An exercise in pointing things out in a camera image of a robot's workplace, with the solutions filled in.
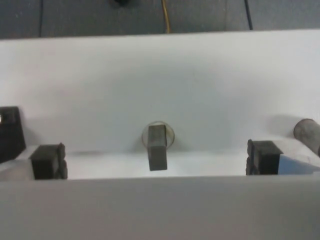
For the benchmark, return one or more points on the white task board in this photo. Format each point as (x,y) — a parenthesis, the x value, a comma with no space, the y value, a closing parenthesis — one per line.
(160,87)

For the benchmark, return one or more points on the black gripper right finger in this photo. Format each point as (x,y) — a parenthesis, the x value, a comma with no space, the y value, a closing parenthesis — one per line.
(262,157)

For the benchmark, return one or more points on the metal round peg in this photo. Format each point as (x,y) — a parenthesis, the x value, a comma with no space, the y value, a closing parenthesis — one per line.
(308,135)

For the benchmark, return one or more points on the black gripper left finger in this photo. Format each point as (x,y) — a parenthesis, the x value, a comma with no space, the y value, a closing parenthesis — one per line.
(48,162)

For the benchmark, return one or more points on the metal square peg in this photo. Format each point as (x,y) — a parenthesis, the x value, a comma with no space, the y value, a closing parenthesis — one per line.
(157,155)

